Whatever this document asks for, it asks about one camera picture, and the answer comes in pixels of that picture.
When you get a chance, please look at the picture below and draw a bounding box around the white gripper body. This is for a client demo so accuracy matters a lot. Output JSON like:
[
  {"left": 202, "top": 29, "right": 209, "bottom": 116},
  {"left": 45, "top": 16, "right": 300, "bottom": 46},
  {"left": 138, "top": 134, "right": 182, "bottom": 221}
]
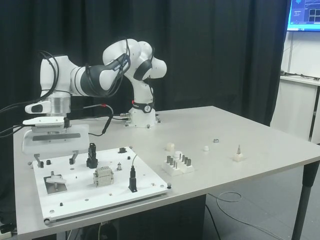
[{"left": 21, "top": 124, "right": 90, "bottom": 154}]

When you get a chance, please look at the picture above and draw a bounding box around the white large gear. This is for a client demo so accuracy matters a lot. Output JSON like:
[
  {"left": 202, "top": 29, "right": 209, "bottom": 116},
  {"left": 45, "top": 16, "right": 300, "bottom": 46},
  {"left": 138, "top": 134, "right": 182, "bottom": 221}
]
[{"left": 45, "top": 174, "right": 66, "bottom": 187}]

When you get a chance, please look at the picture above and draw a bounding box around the black D-SUB plug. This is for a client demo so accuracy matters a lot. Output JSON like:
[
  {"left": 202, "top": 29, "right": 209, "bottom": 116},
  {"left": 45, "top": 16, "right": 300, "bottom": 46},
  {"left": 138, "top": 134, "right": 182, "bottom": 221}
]
[{"left": 86, "top": 142, "right": 99, "bottom": 169}]

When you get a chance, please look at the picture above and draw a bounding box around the grey waterproof plug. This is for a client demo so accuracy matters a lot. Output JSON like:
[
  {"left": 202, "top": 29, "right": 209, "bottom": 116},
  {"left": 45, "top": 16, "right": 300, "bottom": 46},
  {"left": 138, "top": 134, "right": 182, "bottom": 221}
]
[{"left": 92, "top": 167, "right": 115, "bottom": 187}]

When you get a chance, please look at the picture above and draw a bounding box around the white task board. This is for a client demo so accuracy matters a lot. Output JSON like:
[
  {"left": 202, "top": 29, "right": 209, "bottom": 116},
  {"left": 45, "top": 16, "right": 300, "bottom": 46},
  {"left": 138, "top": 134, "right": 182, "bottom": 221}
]
[{"left": 31, "top": 146, "right": 173, "bottom": 226}]

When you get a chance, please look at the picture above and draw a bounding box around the white peg holder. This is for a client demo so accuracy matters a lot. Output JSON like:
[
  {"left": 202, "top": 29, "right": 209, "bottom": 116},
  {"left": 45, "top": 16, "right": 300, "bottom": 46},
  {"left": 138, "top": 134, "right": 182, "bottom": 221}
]
[
  {"left": 178, "top": 159, "right": 196, "bottom": 174},
  {"left": 161, "top": 159, "right": 184, "bottom": 177}
]

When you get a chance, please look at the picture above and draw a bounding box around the black curtain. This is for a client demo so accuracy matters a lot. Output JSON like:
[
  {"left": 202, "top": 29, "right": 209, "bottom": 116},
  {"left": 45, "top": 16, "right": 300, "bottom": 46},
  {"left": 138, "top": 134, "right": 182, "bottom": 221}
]
[{"left": 0, "top": 0, "right": 293, "bottom": 131}]

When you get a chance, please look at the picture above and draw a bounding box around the black table leg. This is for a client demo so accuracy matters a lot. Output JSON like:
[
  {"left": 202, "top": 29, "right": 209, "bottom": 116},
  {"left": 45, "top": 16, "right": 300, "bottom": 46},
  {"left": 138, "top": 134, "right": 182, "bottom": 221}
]
[{"left": 291, "top": 164, "right": 317, "bottom": 240}]

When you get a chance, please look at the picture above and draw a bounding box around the blue screen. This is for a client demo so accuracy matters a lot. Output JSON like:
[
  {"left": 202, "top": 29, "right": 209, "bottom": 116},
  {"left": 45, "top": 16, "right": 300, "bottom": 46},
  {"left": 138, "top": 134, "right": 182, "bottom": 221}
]
[{"left": 286, "top": 0, "right": 320, "bottom": 33}]

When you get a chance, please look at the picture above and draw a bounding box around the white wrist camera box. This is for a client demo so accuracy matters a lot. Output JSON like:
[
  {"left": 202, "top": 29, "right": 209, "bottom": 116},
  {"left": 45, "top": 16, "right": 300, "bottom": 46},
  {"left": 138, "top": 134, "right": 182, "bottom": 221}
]
[{"left": 24, "top": 99, "right": 51, "bottom": 114}]

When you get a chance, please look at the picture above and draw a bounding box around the black Ethernet plug grey cable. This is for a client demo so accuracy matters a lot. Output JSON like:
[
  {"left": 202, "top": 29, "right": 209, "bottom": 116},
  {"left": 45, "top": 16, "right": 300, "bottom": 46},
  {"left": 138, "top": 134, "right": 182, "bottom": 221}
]
[{"left": 127, "top": 153, "right": 140, "bottom": 194}]

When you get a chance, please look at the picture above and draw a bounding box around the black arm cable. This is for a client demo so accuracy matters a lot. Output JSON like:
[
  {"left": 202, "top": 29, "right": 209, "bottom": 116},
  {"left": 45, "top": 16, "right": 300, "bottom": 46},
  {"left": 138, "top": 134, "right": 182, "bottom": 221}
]
[{"left": 38, "top": 38, "right": 155, "bottom": 99}]

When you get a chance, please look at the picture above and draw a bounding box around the grey floor cable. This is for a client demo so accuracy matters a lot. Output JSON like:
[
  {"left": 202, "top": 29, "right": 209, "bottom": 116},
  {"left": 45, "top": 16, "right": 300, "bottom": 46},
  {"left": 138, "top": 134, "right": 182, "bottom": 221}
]
[{"left": 206, "top": 191, "right": 243, "bottom": 240}]

